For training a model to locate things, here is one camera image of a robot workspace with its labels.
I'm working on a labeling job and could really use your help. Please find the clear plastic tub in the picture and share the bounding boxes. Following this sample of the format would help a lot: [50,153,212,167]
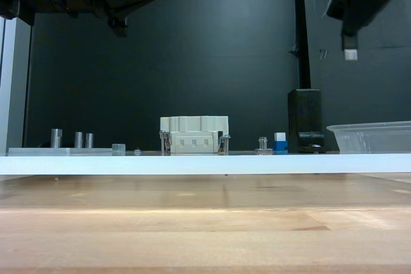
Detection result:
[326,121,411,155]

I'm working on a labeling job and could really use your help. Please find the clear plastic bushing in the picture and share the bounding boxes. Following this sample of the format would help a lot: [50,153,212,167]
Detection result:
[255,136,274,153]

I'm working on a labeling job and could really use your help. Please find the black USB connector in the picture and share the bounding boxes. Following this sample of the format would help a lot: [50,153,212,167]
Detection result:
[340,28,360,62]

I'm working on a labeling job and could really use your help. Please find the light grey upright panel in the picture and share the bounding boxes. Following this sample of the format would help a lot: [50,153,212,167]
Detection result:
[0,15,32,155]

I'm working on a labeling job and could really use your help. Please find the blue socket block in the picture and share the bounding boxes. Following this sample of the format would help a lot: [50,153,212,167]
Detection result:
[272,141,290,154]

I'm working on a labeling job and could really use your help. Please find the beige connector housing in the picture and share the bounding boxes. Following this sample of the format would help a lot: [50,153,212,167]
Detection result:
[159,115,232,156]

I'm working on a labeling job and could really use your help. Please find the notched metal peg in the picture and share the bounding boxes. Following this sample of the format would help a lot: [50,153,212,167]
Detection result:
[51,128,64,149]

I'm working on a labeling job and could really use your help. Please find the black upright post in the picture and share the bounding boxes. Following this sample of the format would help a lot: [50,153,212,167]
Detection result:
[291,0,313,90]

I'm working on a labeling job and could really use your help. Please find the white board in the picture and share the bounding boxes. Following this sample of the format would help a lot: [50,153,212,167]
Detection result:
[0,154,411,176]

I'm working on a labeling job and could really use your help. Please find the black USB hub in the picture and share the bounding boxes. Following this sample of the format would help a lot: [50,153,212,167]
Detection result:
[287,89,331,154]

